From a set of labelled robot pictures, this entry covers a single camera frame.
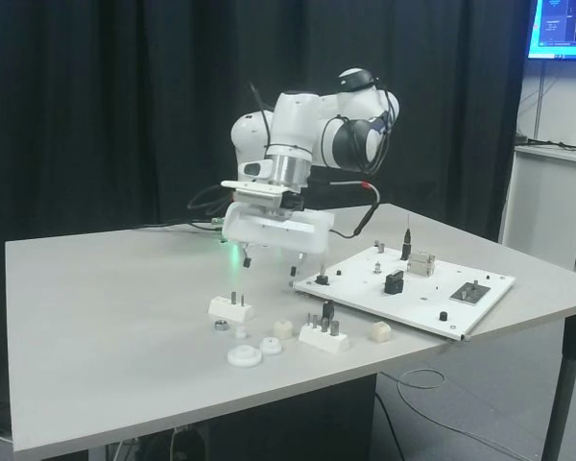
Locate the white holder for thin pegs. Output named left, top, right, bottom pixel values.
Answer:
left=207, top=296, right=257, bottom=323

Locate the white large gear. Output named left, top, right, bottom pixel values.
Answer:
left=227, top=344, right=263, bottom=368

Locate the black elbow cable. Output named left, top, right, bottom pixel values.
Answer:
left=363, top=80, right=400, bottom=177

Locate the white task board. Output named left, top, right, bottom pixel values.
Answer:
left=292, top=244, right=516, bottom=344

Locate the black curtain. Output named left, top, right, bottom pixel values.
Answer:
left=0, top=0, right=534, bottom=428

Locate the grey floor cable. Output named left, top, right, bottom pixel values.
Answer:
left=396, top=368, right=576, bottom=453

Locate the black cabinet under table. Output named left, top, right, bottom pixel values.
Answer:
left=104, top=373, right=378, bottom=461

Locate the dark table leg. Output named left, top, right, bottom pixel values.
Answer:
left=540, top=306, right=576, bottom=461

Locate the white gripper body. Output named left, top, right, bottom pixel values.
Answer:
left=222, top=204, right=336, bottom=255

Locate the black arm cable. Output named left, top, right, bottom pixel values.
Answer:
left=248, top=81, right=273, bottom=151

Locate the white holder for thick pegs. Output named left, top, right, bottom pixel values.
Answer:
left=297, top=324, right=352, bottom=356

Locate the white cabinet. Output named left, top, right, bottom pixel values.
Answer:
left=497, top=141, right=576, bottom=278

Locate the black base cable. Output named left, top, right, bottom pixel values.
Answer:
left=186, top=183, right=237, bottom=228

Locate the blue screen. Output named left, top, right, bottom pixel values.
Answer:
left=526, top=0, right=576, bottom=62

